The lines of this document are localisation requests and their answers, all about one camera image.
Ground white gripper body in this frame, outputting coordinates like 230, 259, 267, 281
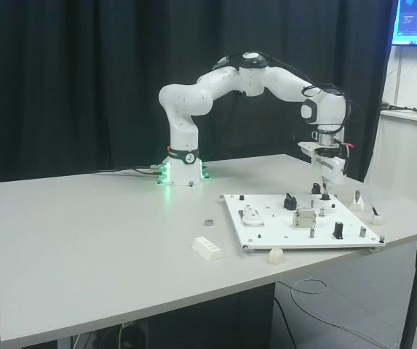
309, 155, 349, 184

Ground small white Ethernet plug holder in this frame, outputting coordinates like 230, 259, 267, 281
267, 246, 284, 264

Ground black D-SUB plug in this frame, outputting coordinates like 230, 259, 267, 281
283, 192, 298, 212

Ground white cabinet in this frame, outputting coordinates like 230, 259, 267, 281
369, 105, 417, 211

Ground white task board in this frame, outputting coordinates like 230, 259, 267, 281
218, 192, 388, 253

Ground white large gear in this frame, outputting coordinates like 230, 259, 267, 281
242, 212, 265, 228

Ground white peg holder with holes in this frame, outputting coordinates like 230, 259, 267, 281
191, 236, 225, 262

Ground black curtains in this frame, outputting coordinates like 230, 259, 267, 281
0, 0, 400, 330

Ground black cable on cabinet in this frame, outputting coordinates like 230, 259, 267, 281
380, 103, 417, 119

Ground black looped floor cable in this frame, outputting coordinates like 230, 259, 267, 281
290, 278, 408, 345

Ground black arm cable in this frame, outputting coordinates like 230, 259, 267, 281
210, 50, 362, 146

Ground black straight floor cable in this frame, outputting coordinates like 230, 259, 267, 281
272, 296, 297, 349

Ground black base cable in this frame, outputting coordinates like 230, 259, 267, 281
93, 165, 165, 177

